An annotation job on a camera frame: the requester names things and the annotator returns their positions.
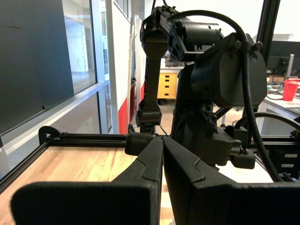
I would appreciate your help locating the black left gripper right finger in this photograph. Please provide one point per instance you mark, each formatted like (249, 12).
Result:
(234, 204)

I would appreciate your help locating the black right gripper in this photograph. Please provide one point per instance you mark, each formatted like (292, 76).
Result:
(189, 105)

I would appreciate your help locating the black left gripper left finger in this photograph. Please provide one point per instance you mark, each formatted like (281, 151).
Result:
(93, 204)

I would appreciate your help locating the yellow drawer cabinet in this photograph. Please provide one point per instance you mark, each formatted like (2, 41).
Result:
(167, 85)

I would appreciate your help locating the black control box white labels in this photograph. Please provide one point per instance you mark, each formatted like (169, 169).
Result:
(286, 159)

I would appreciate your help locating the white and red partition panel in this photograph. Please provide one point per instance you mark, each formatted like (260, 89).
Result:
(122, 70)

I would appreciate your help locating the white desk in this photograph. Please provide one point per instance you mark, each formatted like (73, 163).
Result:
(274, 105)

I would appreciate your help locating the red bucket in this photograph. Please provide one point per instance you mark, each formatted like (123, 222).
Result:
(290, 90)

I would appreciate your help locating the black keyboard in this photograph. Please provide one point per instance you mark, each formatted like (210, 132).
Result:
(293, 110)

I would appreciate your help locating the black monitor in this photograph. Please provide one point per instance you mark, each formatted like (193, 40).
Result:
(281, 54)

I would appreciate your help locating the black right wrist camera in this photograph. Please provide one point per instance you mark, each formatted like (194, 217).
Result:
(206, 150)

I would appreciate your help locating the black aluminium frame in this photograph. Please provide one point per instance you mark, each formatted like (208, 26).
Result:
(93, 139)

